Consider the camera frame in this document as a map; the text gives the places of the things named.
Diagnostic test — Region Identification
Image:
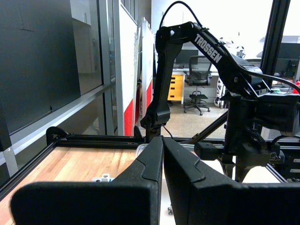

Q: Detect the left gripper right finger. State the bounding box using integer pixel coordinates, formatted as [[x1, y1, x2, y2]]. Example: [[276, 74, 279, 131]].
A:
[[164, 137, 300, 225]]

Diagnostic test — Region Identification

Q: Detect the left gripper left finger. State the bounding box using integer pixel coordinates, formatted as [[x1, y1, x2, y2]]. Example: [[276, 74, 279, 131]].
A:
[[10, 135, 164, 225]]

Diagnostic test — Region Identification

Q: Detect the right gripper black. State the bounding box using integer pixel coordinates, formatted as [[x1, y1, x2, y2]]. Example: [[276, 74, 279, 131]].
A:
[[194, 93, 285, 183]]

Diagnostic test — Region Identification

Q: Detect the white taskboard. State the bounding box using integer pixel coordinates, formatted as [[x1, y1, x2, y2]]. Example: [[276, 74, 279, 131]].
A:
[[160, 179, 176, 225]]

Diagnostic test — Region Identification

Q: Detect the black slotted box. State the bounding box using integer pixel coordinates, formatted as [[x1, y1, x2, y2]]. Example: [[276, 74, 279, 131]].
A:
[[278, 150, 300, 183]]

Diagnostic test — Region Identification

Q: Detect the clear plastic tub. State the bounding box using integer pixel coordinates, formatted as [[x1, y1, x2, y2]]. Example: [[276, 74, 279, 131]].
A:
[[135, 143, 197, 158]]

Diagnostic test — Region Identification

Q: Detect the white lattice structure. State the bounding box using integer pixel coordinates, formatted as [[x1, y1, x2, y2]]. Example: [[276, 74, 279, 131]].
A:
[[214, 76, 229, 109]]

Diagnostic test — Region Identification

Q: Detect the black office chair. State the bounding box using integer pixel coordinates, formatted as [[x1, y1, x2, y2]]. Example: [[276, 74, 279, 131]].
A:
[[183, 55, 213, 117]]

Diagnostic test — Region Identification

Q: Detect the yellow drawer cabinet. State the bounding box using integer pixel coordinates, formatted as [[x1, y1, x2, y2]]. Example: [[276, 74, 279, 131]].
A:
[[167, 74, 185, 105]]

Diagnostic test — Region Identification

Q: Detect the black computer monitor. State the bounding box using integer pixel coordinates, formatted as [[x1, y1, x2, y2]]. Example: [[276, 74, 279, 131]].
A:
[[175, 49, 199, 67], [273, 42, 300, 78]]

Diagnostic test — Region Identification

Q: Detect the white red partition panel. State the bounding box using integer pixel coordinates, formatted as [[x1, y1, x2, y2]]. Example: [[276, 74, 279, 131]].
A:
[[119, 3, 139, 137], [141, 17, 156, 118]]

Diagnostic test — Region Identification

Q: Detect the black diagonal frame brace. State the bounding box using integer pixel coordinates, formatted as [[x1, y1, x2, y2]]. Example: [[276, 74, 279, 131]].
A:
[[187, 110, 229, 144]]

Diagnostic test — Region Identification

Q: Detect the black frame cross rail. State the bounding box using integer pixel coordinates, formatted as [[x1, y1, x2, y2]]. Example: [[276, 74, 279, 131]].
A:
[[56, 133, 227, 150]]

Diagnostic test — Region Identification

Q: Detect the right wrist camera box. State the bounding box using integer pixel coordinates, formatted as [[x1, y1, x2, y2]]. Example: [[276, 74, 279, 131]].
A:
[[255, 95, 300, 137]]

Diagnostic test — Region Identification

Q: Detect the black frame side rail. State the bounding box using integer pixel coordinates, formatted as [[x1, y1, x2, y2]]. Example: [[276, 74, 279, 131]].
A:
[[0, 140, 71, 200]]

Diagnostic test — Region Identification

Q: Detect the black corner bracket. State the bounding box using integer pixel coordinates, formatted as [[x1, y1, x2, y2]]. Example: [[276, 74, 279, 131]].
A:
[[45, 126, 70, 146]]

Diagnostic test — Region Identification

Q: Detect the grey frame leg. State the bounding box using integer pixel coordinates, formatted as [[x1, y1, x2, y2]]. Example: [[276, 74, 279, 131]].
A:
[[2, 147, 19, 178]]

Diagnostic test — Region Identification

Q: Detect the grey aluminium wall rail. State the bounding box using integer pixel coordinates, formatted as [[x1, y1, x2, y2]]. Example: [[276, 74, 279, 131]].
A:
[[9, 82, 117, 150]]

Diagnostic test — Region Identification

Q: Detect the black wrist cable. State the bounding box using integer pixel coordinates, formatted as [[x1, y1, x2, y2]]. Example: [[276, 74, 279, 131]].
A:
[[243, 69, 300, 93]]

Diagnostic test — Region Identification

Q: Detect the black frame upright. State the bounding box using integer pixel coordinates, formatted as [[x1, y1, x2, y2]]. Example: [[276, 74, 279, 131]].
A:
[[260, 0, 291, 89]]

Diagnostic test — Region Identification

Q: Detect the black looping arm cable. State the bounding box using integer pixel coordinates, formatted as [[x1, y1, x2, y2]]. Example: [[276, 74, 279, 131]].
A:
[[159, 0, 204, 32]]

